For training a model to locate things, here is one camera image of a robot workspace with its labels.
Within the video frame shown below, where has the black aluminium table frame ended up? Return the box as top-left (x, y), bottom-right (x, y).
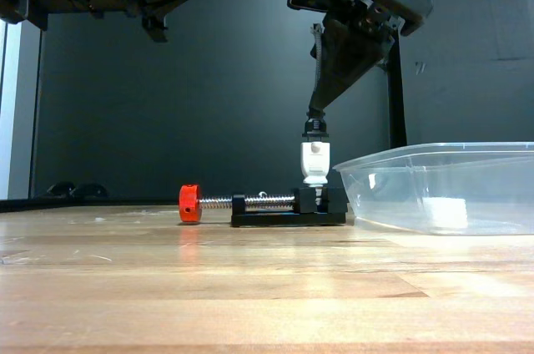
top-left (0, 197), bottom-right (184, 211)

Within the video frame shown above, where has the black plug with braided cable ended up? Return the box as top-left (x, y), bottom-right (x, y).
top-left (300, 23), bottom-right (331, 144)

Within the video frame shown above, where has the black curved frame bracket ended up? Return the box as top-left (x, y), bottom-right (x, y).
top-left (45, 180), bottom-right (77, 197)
top-left (69, 181), bottom-right (109, 199)

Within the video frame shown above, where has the clear plastic tub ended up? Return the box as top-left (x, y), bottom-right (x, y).
top-left (332, 141), bottom-right (534, 237)

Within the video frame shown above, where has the black clamp with red knob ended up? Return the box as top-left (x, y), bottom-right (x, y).
top-left (178, 183), bottom-right (349, 229)

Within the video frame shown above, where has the black wall post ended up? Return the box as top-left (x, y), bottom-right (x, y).
top-left (377, 34), bottom-right (409, 149)

